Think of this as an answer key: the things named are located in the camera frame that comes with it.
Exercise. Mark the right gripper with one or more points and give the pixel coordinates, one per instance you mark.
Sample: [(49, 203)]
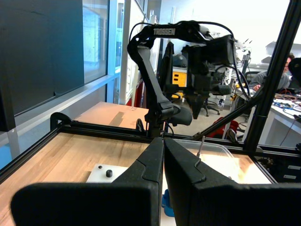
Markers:
[(211, 54)]

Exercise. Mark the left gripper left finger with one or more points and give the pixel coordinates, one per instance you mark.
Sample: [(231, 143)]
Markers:
[(94, 202)]

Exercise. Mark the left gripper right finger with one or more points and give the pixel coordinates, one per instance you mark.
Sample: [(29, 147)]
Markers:
[(235, 204)]

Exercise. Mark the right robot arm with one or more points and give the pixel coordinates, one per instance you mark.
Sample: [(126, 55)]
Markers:
[(150, 77)]

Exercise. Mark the black office chair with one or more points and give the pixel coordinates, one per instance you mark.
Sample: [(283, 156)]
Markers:
[(212, 108)]

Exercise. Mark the white task board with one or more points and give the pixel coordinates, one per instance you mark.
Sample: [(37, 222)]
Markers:
[(101, 174)]

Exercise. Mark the yellow drawer cabinet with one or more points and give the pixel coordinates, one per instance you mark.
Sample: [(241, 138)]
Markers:
[(178, 78)]

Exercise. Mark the clear plastic container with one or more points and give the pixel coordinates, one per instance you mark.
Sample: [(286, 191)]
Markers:
[(218, 150)]

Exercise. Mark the blue socket block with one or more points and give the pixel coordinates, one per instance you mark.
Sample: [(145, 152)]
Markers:
[(167, 204)]

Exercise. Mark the white desk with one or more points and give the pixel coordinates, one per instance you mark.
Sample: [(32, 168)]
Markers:
[(277, 122)]

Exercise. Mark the person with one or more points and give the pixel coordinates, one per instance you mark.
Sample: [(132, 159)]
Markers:
[(288, 67)]

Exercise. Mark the window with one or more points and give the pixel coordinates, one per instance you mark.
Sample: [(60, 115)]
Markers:
[(94, 35)]

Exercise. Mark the black frame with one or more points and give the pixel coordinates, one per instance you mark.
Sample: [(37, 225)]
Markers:
[(277, 70)]

